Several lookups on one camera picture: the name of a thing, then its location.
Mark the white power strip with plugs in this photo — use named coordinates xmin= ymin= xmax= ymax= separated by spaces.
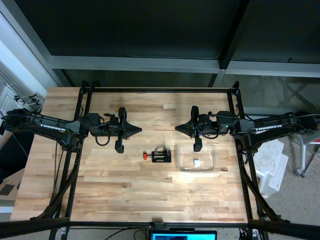
xmin=13 ymin=92 xmax=45 ymax=111

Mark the white plastic step stool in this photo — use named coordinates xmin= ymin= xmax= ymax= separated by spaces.
xmin=252 ymin=139 xmax=286 ymax=200

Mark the laptop screen with blue edge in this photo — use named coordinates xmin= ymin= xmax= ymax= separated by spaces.
xmin=149 ymin=230 xmax=218 ymax=240

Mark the black vise with red knob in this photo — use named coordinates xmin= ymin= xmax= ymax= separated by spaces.
xmin=142 ymin=146 xmax=173 ymax=165

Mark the black aluminium frame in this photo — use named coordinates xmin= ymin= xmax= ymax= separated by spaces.
xmin=0 ymin=79 xmax=320 ymax=240

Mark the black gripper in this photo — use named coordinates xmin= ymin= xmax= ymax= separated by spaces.
xmin=174 ymin=105 xmax=218 ymax=153
xmin=106 ymin=106 xmax=143 ymax=154

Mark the clear plastic tub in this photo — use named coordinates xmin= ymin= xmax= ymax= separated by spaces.
xmin=176 ymin=144 xmax=219 ymax=174

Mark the black table level camera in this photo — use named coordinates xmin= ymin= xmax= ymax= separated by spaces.
xmin=151 ymin=217 xmax=165 ymax=230

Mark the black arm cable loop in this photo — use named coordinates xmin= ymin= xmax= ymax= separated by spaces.
xmin=94 ymin=129 xmax=112 ymax=147

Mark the grey chair base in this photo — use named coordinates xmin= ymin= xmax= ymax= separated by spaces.
xmin=287 ymin=133 xmax=320 ymax=179

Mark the brown cardboard box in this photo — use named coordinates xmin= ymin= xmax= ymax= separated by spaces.
xmin=0 ymin=167 xmax=26 ymax=208

